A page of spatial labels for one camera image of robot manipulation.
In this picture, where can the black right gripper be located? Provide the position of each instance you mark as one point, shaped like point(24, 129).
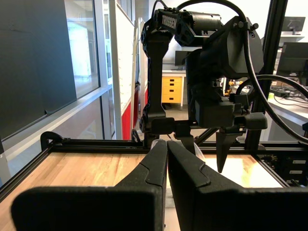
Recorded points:
point(255, 121)

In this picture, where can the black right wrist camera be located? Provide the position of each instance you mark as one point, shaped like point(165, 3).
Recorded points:
point(214, 113)

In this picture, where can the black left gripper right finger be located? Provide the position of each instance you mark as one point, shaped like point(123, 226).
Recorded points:
point(228, 209)

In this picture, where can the large black monitor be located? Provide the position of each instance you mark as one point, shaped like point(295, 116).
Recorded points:
point(293, 60)

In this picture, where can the small black monitor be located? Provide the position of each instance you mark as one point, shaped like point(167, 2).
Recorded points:
point(180, 59)

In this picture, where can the red cabinet panel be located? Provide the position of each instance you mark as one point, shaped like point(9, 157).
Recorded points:
point(126, 120)

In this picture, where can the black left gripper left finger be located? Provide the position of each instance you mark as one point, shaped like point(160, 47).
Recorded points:
point(96, 209)

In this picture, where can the black aluminium frame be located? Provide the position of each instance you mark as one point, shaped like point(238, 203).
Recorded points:
point(96, 144)

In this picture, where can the white desk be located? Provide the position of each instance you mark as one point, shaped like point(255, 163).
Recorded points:
point(288, 113)

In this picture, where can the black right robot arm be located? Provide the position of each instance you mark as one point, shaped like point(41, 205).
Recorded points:
point(156, 72)

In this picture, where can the black monitor on shelf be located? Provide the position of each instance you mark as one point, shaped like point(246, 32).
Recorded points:
point(294, 24)

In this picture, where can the black controller box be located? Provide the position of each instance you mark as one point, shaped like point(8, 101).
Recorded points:
point(284, 168)

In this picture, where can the clear plastic tub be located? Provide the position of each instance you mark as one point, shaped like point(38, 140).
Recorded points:
point(201, 154)

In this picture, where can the yellow drawer cabinet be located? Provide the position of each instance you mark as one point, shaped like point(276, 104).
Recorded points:
point(172, 90)

